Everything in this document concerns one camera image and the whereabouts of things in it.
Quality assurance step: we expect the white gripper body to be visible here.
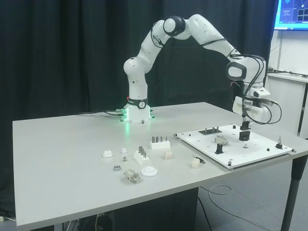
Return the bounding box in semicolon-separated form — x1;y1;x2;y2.
232;96;270;122

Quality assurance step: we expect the white cabinet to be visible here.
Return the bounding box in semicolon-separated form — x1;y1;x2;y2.
266;71;308;140

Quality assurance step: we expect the white task board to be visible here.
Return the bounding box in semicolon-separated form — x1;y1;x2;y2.
173;124;297;171

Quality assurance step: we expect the black table leg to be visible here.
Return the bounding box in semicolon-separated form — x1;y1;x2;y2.
281;154;304;231

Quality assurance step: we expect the blue screen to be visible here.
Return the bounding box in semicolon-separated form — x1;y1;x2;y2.
274;0;308;31

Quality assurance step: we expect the white square peg holder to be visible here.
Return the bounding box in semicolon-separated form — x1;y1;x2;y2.
149;141;172;151

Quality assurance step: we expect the white round peg holder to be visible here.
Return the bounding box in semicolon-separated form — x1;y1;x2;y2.
133;151;153;167

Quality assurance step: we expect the white large gear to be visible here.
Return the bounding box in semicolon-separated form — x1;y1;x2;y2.
141;166;158;179

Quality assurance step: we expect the beige waterproof plug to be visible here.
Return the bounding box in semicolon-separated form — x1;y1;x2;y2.
122;168;141;185

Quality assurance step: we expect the black curtain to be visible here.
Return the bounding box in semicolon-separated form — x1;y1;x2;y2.
0;0;277;218

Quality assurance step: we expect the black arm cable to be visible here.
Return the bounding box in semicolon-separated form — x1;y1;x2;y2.
149;22;282;125

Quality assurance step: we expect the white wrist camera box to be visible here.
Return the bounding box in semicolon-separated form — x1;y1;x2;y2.
249;87;272;99

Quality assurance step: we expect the black base cable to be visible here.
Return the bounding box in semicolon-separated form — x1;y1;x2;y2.
80;109;126;118

